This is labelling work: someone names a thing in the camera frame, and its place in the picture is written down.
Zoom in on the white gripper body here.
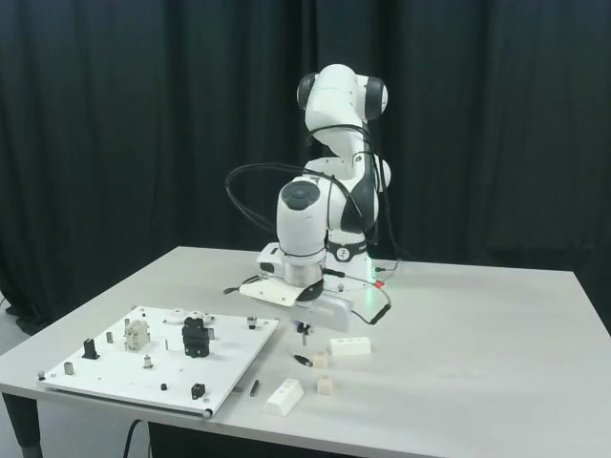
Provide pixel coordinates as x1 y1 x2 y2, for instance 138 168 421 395
285 291 357 332

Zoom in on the white holder with three holes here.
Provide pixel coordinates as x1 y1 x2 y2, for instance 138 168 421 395
327 336 373 357

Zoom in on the flat white mounting plate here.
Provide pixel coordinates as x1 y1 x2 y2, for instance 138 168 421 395
238 281 307 308

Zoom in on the long white sloped holder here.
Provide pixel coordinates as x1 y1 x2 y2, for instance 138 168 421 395
263 378 306 417

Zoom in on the white box with dark window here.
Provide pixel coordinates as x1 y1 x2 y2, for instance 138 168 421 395
256 242 288 279

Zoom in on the black D-SUB plug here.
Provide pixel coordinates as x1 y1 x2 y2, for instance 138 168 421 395
181 314 212 360

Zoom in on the beige connector block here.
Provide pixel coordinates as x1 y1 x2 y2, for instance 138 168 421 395
122 320 152 356

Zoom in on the white task board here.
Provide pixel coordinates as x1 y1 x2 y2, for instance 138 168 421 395
36 304 282 422

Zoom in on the black table leg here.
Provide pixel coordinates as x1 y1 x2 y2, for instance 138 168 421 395
2 391 39 458

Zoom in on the black curtain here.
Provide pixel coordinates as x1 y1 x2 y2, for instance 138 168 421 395
0 0 611 325

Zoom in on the thin black rod on wire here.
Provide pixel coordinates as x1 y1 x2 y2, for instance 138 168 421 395
323 269 394 327

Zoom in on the black camera cable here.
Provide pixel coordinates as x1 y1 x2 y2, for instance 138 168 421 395
222 275 260 295

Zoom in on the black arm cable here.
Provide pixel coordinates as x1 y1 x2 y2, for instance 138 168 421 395
225 122 403 269

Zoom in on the black floor cable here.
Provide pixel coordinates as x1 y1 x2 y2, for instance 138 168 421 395
125 418 145 458

